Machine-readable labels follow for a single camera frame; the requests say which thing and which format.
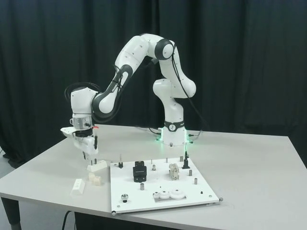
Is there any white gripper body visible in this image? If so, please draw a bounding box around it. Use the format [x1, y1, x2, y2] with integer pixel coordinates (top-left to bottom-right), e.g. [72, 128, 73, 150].
[73, 135, 99, 156]

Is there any white peg holder with pegs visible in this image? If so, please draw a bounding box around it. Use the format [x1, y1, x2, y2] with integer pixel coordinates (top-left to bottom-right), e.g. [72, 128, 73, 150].
[86, 160, 107, 172]

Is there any empty white peg holder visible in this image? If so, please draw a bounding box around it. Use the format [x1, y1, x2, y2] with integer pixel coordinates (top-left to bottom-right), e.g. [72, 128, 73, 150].
[70, 178, 87, 196]

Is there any thin black rod red tag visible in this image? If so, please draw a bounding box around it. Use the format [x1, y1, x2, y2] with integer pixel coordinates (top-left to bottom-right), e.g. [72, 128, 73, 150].
[92, 126, 100, 149]

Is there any flat white mounting plate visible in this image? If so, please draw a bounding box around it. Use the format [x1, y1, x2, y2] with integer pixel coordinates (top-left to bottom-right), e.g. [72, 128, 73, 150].
[59, 126, 78, 138]

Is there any black D-SUB plug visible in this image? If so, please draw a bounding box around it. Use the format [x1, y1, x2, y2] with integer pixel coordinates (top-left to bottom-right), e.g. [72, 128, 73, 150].
[132, 161, 148, 184]

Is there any white task board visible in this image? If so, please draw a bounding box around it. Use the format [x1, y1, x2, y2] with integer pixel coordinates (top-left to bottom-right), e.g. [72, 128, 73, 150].
[109, 157, 220, 213]

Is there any cream Ethernet plug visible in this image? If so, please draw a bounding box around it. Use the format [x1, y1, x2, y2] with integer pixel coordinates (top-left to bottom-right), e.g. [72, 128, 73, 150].
[168, 162, 181, 181]

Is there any black table leg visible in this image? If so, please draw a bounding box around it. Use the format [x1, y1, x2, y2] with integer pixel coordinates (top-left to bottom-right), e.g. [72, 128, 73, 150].
[0, 196, 20, 230]

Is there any white large gear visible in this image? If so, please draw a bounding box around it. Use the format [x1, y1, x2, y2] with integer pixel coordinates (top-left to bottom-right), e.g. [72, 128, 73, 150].
[169, 189, 182, 200]

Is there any black curtain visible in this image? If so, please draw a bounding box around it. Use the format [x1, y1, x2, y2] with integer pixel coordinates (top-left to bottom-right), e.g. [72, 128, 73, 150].
[0, 0, 307, 161]

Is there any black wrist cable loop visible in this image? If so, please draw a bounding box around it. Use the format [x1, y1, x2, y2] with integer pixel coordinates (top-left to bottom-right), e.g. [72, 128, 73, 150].
[64, 81, 103, 97]

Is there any black cable under table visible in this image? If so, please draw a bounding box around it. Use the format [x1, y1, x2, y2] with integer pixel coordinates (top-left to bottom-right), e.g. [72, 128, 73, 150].
[62, 210, 74, 230]

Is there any black base cable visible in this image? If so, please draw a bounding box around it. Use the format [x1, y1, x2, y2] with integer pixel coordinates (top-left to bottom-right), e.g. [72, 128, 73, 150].
[146, 126, 164, 135]
[187, 130, 204, 141]

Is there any black waterproof plug with cable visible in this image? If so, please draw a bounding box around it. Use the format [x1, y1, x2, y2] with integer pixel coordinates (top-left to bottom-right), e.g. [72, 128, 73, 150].
[183, 143, 190, 169]

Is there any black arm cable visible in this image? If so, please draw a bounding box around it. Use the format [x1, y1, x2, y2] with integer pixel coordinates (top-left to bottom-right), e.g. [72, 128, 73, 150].
[167, 39, 207, 135]

